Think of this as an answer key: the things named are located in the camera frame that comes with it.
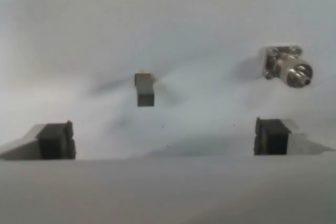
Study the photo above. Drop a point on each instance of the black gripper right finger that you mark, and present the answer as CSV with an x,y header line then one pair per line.
x,y
273,140

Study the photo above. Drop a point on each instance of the thick metal square peg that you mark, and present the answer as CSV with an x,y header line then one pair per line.
x,y
145,90

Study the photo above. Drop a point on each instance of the metal BNC plug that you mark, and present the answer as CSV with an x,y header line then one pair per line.
x,y
296,72

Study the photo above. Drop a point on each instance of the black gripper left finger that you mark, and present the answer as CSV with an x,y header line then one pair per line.
x,y
53,142

